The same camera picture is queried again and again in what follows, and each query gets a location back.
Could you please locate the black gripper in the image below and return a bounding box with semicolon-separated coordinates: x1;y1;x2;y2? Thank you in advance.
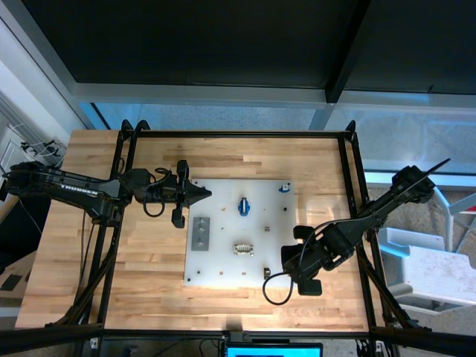
281;225;330;297
163;159;212;228

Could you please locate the white taskboard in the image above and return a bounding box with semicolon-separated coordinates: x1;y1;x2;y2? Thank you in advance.
184;178;301;287

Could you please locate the grey metal plate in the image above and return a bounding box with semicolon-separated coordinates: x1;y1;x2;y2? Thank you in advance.
190;216;212;253

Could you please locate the clear plastic tub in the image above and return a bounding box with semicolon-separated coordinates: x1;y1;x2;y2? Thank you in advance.
304;199;342;228

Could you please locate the blue-edged screen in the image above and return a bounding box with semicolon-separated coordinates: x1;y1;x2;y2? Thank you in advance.
225;342;324;357

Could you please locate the white plastic step stool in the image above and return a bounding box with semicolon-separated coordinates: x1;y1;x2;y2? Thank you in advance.
377;226;476;315

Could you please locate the cardboard box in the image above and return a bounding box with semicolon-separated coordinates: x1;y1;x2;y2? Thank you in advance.
0;248;38;298

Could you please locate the black diagonal beam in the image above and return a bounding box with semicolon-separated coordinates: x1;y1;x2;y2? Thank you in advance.
326;0;373;104

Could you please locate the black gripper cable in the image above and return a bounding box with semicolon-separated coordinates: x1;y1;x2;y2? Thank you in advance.
142;167;174;219
262;230;318;306

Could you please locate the black aluminium frame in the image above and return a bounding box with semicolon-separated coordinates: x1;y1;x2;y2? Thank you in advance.
0;118;476;357

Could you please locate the black table-edge camera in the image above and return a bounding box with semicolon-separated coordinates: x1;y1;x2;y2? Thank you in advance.
227;327;249;343

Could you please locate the grey window sill rail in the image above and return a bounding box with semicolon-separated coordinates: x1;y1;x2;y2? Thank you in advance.
72;83;476;109

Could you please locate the black white cable bundle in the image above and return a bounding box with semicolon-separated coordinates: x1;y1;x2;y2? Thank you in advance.
20;139;66;159

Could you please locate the white metal chair frame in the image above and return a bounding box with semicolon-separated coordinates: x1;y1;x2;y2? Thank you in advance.
433;185;476;254

